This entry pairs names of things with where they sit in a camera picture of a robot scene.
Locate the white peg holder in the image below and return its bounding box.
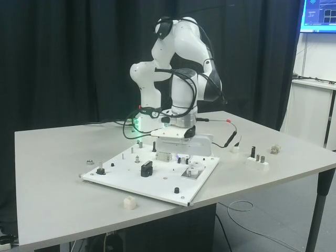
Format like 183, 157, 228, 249
245, 156, 270, 172

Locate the white task board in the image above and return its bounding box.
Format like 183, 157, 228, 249
80, 140, 221, 207

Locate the black curtain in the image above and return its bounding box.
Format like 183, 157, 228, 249
0, 0, 307, 237

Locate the thin black cable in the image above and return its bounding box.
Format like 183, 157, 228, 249
292, 74, 336, 85

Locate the white large gear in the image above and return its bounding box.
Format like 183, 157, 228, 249
189, 161, 206, 171

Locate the blue screen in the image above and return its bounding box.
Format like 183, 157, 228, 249
299, 0, 336, 34

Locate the black table leg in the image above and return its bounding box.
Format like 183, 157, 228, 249
306, 167, 336, 252

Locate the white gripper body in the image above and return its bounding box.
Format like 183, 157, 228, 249
156, 133, 214, 157

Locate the white cabinet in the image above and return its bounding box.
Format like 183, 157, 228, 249
279, 78, 336, 152

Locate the grey floor cable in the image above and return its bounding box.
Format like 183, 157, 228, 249
226, 200, 266, 252

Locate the thin black rod, red tag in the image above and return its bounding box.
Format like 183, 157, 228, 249
224, 119, 238, 149

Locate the small white cube holder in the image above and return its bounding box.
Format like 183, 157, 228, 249
123, 195, 138, 211

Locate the black base cable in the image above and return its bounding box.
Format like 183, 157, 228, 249
88, 118, 139, 127

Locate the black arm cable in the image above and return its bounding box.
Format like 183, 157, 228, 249
123, 16, 229, 140

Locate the black cabinet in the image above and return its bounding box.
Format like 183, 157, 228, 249
115, 202, 217, 252

